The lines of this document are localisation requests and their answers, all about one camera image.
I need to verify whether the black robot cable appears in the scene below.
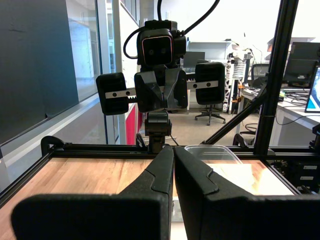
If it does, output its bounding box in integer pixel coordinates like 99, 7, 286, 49
184, 0, 221, 35
123, 26, 142, 60
156, 0, 164, 21

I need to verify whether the white desk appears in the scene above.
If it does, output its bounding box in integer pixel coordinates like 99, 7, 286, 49
269, 98, 320, 148

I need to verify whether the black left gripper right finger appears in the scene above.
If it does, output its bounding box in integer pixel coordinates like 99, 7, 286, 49
174, 146, 320, 240

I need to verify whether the black mesh office chair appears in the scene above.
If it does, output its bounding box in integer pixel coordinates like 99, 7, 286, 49
250, 63, 271, 88

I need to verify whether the red partition panel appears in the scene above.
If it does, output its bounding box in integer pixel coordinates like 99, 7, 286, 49
125, 103, 144, 146

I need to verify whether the large black monitor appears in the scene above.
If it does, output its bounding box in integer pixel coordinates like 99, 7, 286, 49
283, 41, 320, 87

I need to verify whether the clear plastic container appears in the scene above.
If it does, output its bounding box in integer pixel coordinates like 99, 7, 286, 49
184, 144, 244, 166

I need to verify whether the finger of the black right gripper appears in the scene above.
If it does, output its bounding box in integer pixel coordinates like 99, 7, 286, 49
163, 68, 189, 110
134, 71, 165, 113

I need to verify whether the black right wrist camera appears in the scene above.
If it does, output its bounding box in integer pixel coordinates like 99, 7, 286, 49
136, 19, 188, 68

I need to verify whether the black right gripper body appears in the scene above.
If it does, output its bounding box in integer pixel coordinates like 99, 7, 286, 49
96, 61, 226, 116

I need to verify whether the black metal frame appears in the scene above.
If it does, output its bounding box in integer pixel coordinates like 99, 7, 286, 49
0, 0, 320, 208

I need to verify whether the lit computer screen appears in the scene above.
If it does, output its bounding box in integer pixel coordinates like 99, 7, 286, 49
304, 65, 320, 114

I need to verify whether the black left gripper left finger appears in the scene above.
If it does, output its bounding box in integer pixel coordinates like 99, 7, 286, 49
11, 144, 175, 240

